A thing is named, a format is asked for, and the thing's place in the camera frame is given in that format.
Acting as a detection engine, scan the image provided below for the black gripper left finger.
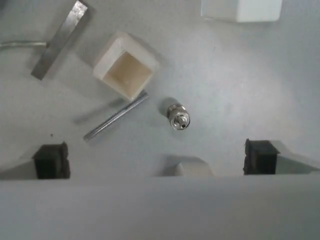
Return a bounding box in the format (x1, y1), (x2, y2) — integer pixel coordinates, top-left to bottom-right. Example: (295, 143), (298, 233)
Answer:
(0, 141), (70, 181)

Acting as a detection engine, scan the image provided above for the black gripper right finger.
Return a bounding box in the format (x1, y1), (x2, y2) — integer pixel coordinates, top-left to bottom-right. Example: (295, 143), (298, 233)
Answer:
(242, 138), (320, 177)

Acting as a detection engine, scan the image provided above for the thin metal round peg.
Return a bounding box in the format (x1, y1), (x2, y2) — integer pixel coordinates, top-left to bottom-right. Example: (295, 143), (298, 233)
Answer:
(83, 91), (150, 144)

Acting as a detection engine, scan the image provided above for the metal square peg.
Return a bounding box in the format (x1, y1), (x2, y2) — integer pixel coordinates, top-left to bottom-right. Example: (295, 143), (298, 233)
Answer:
(30, 0), (90, 81)

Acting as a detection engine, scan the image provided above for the long white peg holder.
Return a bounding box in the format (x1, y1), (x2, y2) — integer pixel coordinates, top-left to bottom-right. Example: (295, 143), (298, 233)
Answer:
(199, 0), (283, 24)

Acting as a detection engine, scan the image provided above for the metal BNC plug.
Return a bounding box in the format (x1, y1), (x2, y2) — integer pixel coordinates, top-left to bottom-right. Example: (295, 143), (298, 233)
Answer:
(163, 102), (193, 131)

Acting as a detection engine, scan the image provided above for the small white square holder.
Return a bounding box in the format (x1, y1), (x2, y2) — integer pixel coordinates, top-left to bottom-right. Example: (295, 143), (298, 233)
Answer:
(92, 30), (161, 102)

